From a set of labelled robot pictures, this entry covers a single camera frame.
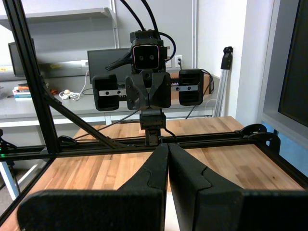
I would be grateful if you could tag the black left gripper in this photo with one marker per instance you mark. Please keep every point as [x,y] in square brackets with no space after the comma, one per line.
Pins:
[106,101]

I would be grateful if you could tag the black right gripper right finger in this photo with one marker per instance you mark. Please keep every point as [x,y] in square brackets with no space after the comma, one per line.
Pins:
[228,209]

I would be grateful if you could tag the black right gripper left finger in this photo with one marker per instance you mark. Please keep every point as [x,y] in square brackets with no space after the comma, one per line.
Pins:
[96,209]

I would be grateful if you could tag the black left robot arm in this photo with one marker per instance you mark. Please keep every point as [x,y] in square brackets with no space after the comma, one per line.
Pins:
[152,120]

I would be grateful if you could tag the black computer monitor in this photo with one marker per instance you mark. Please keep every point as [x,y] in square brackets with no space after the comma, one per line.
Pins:
[15,60]
[108,62]

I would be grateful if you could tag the brown cardboard box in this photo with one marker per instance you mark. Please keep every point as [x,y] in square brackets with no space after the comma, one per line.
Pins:
[207,83]

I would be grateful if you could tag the silver stand with black head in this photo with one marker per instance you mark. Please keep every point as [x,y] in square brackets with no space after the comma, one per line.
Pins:
[223,84]

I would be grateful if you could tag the small orange tool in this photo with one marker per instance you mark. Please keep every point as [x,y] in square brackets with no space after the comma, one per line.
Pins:
[54,91]

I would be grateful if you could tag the grey office desk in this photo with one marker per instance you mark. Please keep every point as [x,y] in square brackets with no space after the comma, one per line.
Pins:
[24,108]

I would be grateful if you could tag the stack of books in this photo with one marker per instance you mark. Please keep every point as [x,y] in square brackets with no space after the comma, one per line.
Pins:
[22,92]

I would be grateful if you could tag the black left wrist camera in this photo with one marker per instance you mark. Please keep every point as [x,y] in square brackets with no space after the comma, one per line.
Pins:
[146,56]

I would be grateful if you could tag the white wall outlet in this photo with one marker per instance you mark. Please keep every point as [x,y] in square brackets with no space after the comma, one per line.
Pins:
[178,61]

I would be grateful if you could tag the white wall shelf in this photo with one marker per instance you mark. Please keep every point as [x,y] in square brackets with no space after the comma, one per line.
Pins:
[72,14]

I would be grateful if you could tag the black aluminium frame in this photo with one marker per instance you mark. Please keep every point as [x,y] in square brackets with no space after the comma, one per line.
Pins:
[31,84]

